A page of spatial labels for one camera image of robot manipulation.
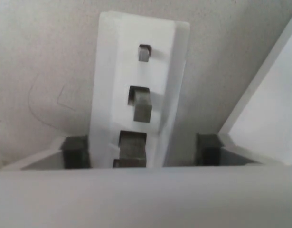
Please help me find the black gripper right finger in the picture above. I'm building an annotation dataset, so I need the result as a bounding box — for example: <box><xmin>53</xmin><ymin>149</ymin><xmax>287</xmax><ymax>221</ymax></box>
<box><xmin>195</xmin><ymin>133</ymin><xmax>265</xmax><ymax>167</ymax></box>

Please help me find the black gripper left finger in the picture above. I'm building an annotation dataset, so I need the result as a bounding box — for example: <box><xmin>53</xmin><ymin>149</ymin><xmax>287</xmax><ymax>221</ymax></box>
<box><xmin>4</xmin><ymin>135</ymin><xmax>91</xmax><ymax>171</ymax></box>

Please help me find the large metal square peg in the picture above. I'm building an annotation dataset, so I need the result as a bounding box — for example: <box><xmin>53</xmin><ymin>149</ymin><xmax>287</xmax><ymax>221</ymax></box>
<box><xmin>113</xmin><ymin>131</ymin><xmax>147</xmax><ymax>168</ymax></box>

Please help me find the medium metal square peg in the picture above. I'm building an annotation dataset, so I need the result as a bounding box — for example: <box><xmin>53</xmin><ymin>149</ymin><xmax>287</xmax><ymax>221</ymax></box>
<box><xmin>133</xmin><ymin>88</ymin><xmax>153</xmax><ymax>124</ymax></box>

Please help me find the white square peg holder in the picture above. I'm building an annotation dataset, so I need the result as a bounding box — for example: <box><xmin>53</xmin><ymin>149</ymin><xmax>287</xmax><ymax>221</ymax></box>
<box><xmin>90</xmin><ymin>10</ymin><xmax>191</xmax><ymax>168</ymax></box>

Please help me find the small metal square peg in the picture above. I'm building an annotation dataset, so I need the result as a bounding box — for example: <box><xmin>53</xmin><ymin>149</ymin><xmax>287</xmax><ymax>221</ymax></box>
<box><xmin>137</xmin><ymin>45</ymin><xmax>151</xmax><ymax>62</ymax></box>

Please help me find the white task board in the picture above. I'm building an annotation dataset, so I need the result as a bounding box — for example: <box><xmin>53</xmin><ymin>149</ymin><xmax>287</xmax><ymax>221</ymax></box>
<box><xmin>218</xmin><ymin>14</ymin><xmax>292</xmax><ymax>167</ymax></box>

